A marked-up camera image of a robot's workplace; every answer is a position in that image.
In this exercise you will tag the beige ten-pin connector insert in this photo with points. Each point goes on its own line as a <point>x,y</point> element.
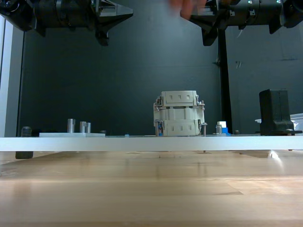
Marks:
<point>178,99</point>

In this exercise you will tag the person's hand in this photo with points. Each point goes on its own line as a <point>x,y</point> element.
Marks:
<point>188,9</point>

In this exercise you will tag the white plastic board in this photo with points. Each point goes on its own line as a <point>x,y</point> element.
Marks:
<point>151,144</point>

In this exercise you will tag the beige connector hub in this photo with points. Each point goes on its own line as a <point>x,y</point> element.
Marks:
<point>181,127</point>

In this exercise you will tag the blue round connector socket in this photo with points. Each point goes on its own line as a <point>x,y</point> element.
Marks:
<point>161,133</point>

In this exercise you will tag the black vertical wall post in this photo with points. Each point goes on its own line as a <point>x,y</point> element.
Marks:
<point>223,94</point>

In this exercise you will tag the black connector housing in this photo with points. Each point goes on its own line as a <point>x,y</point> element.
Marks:
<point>274,111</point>

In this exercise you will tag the grey metal plate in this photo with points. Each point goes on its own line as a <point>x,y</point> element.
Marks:
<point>61,135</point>

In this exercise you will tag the silver metal post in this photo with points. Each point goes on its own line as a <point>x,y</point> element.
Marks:
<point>85,128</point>
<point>71,126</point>

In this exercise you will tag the clear plastic tub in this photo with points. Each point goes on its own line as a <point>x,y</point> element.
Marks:
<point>298,118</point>

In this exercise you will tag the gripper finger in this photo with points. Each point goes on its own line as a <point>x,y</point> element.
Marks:
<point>106,21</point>
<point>206,11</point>
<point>123,10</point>
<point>206,22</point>

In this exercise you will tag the small blue white socket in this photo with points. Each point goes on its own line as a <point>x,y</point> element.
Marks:
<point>226,131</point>

